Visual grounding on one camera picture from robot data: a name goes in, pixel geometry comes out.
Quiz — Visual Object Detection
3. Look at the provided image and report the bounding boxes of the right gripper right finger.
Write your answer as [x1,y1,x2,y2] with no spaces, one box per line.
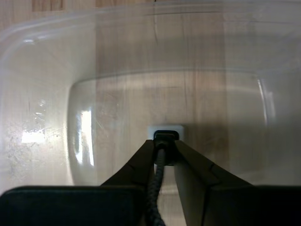
[174,140,301,226]

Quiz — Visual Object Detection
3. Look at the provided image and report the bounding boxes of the white plug holder block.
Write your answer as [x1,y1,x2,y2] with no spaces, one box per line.
[147,125,186,142]

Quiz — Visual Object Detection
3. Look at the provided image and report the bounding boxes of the clear plastic tub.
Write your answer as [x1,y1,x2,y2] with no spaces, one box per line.
[0,1,301,226]

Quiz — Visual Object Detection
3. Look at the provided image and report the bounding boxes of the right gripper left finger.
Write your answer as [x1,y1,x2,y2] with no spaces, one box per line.
[0,140,157,226]

